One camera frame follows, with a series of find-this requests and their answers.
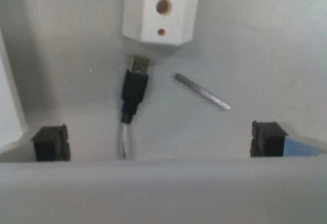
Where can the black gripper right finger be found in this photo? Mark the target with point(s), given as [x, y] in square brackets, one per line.
[268, 139]

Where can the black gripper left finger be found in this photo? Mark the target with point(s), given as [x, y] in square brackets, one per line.
[51, 145]

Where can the white task board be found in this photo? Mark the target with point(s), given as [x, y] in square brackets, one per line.
[10, 101]

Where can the thin metal square peg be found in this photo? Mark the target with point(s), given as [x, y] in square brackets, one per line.
[204, 92]

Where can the white holder with holes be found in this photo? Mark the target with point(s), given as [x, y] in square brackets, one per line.
[158, 22]

